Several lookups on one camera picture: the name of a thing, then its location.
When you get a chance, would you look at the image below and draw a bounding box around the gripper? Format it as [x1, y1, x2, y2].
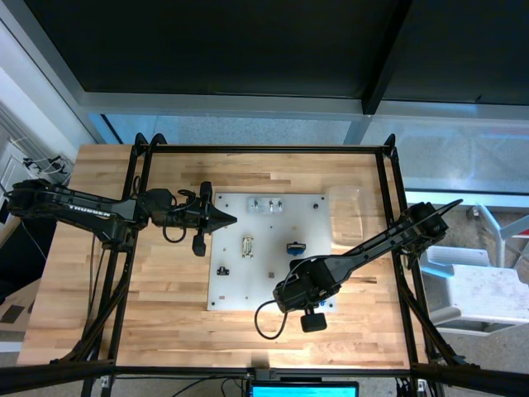
[273, 280, 328, 334]
[166, 180, 238, 258]

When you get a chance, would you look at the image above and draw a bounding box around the white board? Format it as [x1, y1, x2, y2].
[206, 191, 339, 312]

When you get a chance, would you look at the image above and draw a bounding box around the blue laptop screen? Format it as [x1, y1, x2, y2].
[246, 380, 360, 397]

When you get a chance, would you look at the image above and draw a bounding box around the clear plastic tub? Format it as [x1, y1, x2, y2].
[326, 185, 367, 246]

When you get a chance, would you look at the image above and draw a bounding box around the white plastic stool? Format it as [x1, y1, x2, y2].
[421, 246, 529, 336]

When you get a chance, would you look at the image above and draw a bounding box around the cardboard box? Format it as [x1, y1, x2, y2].
[0, 279, 42, 332]

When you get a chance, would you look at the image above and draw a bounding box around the black table frame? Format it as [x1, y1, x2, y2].
[0, 132, 529, 397]

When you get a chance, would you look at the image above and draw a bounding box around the grey metal chair frame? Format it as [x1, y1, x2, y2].
[466, 202, 529, 270]

